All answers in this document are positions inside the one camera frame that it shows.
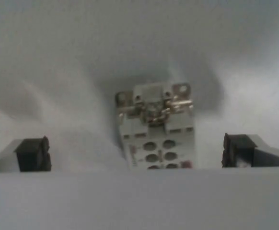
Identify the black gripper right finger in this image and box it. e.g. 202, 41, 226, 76
221, 132, 279, 168

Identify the grey waterproof plug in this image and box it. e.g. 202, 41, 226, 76
115, 81, 196, 171

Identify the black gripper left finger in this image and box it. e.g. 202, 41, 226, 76
0, 135, 52, 173

